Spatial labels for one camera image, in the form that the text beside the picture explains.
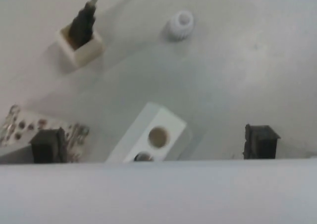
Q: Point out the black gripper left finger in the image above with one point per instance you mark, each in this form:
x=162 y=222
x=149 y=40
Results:
x=48 y=147

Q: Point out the black USB plug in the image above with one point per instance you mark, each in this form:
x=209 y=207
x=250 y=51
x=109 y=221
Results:
x=83 y=23

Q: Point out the small white square holder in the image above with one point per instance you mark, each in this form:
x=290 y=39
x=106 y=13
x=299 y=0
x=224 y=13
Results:
x=86 y=56

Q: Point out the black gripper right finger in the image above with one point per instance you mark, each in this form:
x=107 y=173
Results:
x=261 y=144

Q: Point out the thick metal round peg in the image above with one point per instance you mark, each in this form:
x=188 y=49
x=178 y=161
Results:
x=143 y=157

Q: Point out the metal D-SUB connector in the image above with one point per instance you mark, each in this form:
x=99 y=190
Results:
x=22 y=125

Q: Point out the white small gear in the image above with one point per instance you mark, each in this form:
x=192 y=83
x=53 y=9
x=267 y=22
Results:
x=179 y=25

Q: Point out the white holder with holes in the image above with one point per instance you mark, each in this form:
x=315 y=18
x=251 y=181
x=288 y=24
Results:
x=171 y=122

